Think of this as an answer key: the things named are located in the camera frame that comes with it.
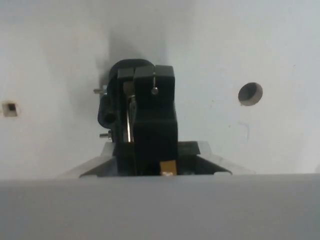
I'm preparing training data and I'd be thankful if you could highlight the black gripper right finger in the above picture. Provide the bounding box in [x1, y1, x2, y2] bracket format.
[177, 140, 256, 176]

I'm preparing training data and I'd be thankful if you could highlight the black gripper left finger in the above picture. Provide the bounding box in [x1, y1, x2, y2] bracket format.
[59, 141, 121, 179]

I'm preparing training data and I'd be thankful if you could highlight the black D-SUB plug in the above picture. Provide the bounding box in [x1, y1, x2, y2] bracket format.
[92, 57, 180, 177]

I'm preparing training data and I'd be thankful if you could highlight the white task board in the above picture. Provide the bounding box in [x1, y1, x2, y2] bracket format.
[0, 0, 320, 181]

